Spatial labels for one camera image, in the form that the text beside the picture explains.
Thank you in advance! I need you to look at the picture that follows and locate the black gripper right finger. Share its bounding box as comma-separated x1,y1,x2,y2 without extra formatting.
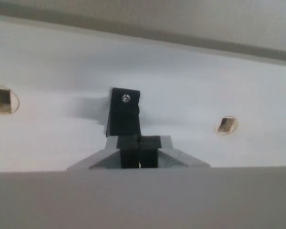
139,135,211,169

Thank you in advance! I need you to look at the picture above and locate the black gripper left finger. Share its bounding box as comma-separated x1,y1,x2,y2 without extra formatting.
66,135,141,170

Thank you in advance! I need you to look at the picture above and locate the black USB plug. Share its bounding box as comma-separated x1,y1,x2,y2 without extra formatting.
104,87,142,138

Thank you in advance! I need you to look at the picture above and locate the white task board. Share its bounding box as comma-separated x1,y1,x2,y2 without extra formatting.
0,13,286,174

